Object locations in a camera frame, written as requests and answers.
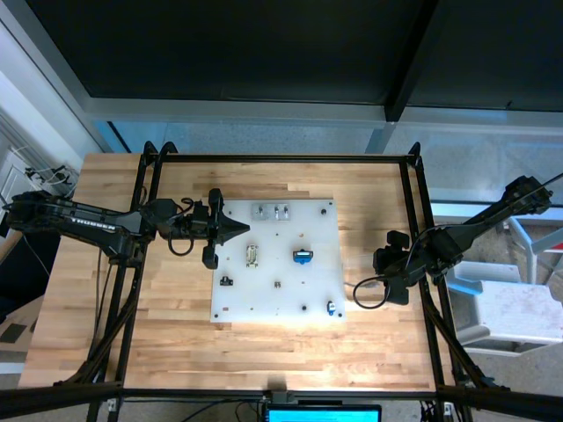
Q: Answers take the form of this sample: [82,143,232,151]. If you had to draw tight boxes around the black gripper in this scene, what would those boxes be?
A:
[188,187,252,271]
[372,230,424,307]

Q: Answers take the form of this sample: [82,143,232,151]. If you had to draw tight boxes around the clear plastic tub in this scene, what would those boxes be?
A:
[342,251,389,305]

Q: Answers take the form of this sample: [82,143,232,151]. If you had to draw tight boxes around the white plastic board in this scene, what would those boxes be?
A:
[210,198,347,325]

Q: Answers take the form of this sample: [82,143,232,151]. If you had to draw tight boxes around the white step stool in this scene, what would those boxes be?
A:
[447,258,563,358]

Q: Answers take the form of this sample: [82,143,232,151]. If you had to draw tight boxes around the grey metal rack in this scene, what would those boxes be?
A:
[501,214,563,283]

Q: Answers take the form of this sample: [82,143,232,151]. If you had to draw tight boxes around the laptop with blue screen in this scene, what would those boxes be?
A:
[262,404,383,422]

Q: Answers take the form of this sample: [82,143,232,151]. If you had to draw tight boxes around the brown cardboard box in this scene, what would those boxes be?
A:
[0,293,46,353]

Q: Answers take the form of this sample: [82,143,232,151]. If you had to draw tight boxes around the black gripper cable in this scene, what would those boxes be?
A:
[352,236,426,311]
[167,197,197,258]

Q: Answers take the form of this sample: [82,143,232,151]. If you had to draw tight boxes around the black metal frame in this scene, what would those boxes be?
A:
[0,140,563,422]

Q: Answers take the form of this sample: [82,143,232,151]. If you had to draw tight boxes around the white wall cables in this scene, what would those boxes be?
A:
[12,147,74,188]

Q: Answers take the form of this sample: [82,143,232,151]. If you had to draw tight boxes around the black vertical post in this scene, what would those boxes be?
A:
[384,0,442,123]

